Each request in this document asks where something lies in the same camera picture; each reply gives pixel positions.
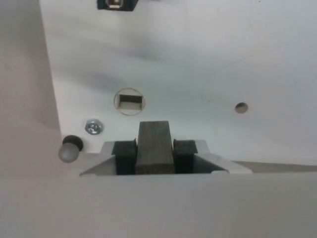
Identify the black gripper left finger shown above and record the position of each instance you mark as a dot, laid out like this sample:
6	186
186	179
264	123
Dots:
125	161

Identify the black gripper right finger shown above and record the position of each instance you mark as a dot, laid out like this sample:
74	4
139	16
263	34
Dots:
184	158

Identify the metal square peg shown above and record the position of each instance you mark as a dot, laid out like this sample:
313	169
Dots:
154	148

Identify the white task board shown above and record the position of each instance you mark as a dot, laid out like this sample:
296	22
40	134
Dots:
173	62

